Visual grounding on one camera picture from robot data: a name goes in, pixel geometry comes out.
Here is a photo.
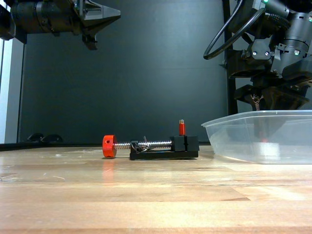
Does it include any white foam block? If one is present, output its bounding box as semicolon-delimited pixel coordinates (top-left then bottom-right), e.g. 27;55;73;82
253;142;280;161

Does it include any clear plastic tub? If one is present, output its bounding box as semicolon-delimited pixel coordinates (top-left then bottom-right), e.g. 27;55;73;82
201;109;312;165

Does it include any black frame post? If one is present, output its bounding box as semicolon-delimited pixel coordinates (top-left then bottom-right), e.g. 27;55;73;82
219;0;239;116

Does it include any red round clamp knob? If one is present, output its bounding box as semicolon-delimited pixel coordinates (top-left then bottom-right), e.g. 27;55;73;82
101;134;118;159

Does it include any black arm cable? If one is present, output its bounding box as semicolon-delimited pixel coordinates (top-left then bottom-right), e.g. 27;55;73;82
203;0;267;60

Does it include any black clamp fixture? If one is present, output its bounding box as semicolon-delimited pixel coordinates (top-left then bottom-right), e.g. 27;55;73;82
129;135;200;161

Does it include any black frame rail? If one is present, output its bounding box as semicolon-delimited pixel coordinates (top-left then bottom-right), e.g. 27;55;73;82
0;142;215;152

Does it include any frayed braided wire bundle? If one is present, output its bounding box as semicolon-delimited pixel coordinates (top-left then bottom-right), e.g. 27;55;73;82
135;136;151;154

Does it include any silver spring clamp screw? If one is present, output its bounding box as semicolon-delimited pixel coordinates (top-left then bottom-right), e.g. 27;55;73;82
114;138;173;150

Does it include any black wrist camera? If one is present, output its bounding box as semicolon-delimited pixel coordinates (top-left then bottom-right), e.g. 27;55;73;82
228;39;276;79

